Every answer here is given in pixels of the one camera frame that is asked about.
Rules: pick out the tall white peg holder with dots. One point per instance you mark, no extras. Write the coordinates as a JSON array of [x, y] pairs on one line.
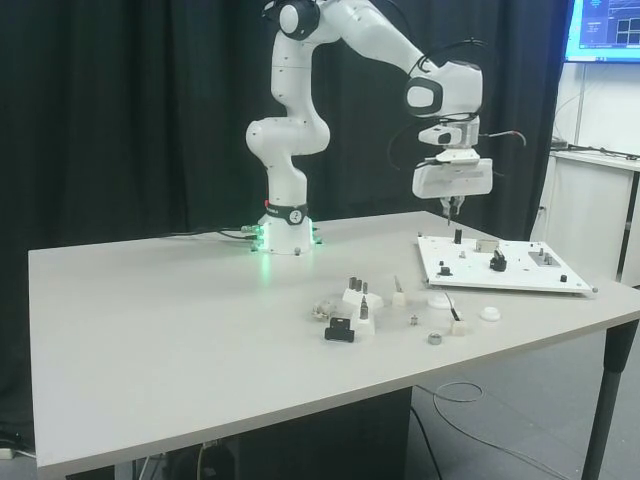
[[372, 301]]

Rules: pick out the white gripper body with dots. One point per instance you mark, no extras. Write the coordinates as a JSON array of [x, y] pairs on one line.
[[450, 179]]

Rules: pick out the white power strip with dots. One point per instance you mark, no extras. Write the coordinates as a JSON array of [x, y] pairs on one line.
[[6, 453]]

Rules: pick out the dark metal peg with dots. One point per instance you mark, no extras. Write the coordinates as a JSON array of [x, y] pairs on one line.
[[355, 284]]

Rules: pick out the small white peg holder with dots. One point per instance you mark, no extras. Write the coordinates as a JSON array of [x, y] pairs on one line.
[[400, 298]]

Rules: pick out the wide white peg holder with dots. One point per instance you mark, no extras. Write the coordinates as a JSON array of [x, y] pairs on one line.
[[365, 326]]

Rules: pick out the white medium gear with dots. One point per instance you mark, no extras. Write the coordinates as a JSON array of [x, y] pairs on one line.
[[490, 315]]

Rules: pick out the round white plug holder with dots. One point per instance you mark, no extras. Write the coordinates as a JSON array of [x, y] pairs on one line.
[[461, 329]]

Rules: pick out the black waterproof plug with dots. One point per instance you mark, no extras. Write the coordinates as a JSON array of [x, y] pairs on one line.
[[456, 315]]

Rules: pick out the white task board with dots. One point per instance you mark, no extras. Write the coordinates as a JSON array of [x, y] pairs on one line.
[[500, 272]]

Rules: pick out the blue screen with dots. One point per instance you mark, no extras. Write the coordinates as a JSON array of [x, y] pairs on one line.
[[605, 30]]

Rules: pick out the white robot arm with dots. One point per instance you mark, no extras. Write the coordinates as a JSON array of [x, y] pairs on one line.
[[290, 150]]

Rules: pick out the white cabinet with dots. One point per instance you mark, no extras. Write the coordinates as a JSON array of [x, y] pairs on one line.
[[585, 210]]

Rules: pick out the black table leg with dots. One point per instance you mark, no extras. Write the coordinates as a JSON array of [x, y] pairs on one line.
[[612, 395]]

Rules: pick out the black curtain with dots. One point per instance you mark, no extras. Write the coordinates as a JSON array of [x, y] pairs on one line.
[[125, 125]]

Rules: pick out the thick metal round peg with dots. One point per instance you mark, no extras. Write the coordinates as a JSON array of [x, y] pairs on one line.
[[364, 310]]

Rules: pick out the black D-SUB plug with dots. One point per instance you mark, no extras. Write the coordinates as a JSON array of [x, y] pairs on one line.
[[340, 332]]

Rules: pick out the metal BNC plug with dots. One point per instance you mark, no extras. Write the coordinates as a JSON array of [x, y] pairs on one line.
[[413, 321]]

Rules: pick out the white large gear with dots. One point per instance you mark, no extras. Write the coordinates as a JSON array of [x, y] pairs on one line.
[[440, 302]]

